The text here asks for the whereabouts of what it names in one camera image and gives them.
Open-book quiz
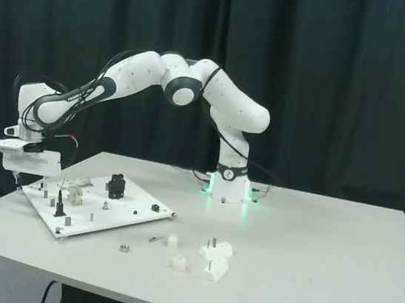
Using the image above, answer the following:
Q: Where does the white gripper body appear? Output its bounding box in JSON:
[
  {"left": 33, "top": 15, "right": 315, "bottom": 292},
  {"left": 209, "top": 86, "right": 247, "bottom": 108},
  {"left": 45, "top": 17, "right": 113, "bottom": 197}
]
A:
[{"left": 0, "top": 144, "right": 64, "bottom": 181}]

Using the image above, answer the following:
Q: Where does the white square peg holder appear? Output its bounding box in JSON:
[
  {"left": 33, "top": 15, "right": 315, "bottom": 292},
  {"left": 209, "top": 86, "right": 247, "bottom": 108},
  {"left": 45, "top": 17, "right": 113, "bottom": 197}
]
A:
[{"left": 198, "top": 236, "right": 236, "bottom": 264}]

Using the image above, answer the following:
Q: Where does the white round peg holder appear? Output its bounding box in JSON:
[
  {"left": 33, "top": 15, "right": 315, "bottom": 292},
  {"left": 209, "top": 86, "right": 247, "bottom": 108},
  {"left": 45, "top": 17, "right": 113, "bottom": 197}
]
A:
[{"left": 198, "top": 255, "right": 232, "bottom": 285}]

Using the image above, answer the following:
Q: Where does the flat white mounting plate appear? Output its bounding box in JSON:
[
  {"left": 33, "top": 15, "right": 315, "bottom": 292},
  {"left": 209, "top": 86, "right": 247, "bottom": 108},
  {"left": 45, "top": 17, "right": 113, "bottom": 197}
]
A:
[{"left": 0, "top": 137, "right": 28, "bottom": 155}]

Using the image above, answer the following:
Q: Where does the black D-SUB plug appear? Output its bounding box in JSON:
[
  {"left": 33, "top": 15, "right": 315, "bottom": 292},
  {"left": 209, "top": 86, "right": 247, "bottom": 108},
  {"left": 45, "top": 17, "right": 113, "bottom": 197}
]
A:
[{"left": 104, "top": 171, "right": 128, "bottom": 201}]

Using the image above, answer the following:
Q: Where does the white task board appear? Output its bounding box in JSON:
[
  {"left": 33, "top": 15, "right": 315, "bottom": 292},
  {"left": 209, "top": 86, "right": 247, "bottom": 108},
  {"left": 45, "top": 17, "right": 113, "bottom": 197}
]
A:
[{"left": 12, "top": 161, "right": 183, "bottom": 256}]

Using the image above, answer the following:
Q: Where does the white plug holder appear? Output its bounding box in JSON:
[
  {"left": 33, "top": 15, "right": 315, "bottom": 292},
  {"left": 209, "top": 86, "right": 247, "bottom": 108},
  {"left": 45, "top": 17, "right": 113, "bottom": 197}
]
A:
[
  {"left": 164, "top": 231, "right": 182, "bottom": 249},
  {"left": 170, "top": 253, "right": 190, "bottom": 273}
]

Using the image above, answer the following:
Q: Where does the black curtain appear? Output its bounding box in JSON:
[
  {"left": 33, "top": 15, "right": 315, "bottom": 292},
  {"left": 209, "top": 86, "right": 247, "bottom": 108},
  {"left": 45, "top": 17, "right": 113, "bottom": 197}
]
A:
[{"left": 0, "top": 0, "right": 405, "bottom": 278}]

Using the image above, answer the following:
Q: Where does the black plug with thin cable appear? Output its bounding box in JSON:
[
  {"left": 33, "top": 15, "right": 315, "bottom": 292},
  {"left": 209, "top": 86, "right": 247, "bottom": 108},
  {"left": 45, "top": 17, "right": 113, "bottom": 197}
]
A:
[{"left": 52, "top": 176, "right": 72, "bottom": 219}]

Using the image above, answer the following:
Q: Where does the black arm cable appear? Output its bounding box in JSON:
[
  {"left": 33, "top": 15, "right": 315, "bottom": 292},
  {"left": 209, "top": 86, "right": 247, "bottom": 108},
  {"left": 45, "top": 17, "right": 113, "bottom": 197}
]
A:
[{"left": 6, "top": 34, "right": 264, "bottom": 173}]

